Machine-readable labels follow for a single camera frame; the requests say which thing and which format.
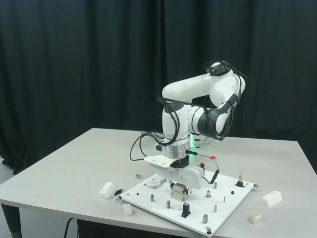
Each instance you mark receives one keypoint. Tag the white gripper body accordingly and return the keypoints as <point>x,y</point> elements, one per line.
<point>183,177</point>

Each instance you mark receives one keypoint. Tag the white task board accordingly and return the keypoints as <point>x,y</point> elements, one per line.
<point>195,215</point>

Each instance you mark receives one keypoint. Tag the metal square peg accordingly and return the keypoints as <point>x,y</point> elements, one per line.
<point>205,218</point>
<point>168,204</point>

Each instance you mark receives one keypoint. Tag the small white holder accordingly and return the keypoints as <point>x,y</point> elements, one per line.
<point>126,210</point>
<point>255,218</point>

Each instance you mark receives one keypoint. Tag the flat white mounting plate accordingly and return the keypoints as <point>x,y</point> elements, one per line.
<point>158,160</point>

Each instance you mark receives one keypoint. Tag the black USB plug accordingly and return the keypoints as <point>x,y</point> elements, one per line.
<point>186,210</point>

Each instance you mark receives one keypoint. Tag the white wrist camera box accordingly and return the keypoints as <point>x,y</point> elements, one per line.
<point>160,148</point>

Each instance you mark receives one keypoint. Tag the thin black rod with red tag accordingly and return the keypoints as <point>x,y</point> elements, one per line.
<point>215,176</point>

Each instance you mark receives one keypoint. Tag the white large gear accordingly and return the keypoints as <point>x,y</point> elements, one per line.
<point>152,184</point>

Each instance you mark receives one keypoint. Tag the black curtain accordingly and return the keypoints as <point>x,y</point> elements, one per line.
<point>62,49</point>

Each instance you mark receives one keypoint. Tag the white medium gear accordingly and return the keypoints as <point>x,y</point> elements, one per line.
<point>156,179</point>

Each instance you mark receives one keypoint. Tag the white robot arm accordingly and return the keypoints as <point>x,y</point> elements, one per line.
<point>188,86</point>

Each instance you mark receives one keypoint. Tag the black table leg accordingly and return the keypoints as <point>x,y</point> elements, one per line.
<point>11,220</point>

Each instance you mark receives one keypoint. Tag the metal BNC plug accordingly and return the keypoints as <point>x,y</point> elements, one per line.
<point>208,194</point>

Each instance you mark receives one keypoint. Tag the metal plug on black base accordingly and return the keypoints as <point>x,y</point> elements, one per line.
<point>239,182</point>

